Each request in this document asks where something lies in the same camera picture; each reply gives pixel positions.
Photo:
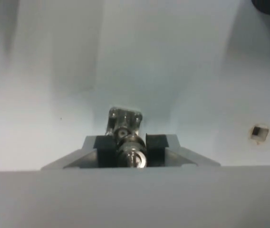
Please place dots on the white task board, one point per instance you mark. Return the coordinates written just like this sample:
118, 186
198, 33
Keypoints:
135, 71

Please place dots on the metal BNC plug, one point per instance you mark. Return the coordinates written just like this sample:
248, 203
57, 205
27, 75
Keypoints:
132, 152

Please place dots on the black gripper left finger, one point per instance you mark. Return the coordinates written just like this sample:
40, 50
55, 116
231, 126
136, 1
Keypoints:
105, 149

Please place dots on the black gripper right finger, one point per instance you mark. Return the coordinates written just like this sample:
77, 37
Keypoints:
156, 149

